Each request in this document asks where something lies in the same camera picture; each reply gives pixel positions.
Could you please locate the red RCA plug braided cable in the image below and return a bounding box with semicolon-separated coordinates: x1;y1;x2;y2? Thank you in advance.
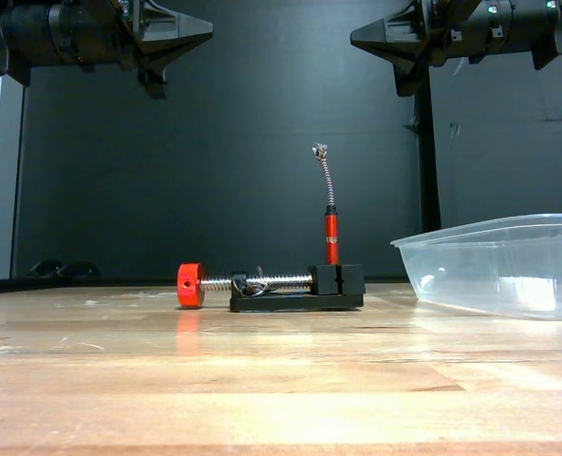
310;142;342;242

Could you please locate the clear plastic tub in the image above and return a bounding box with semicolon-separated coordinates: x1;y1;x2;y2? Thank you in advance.
389;212;562;323

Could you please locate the black vise fixture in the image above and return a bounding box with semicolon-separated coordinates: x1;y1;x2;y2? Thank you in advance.
228;262;365;314

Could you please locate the red round vise knob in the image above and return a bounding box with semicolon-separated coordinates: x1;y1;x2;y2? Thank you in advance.
176;262;208;311

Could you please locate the silver threaded vise screw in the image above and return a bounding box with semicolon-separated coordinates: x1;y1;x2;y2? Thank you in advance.
199;271;316;292

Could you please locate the black wall post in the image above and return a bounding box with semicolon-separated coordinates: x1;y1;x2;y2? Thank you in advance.
403;64;442;233

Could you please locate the black curved frame loop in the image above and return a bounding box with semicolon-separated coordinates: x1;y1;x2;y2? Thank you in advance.
61;260;102;278
30;258;65;277

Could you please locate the black metal table frame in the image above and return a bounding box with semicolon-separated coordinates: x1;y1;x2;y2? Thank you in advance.
0;276;182;296

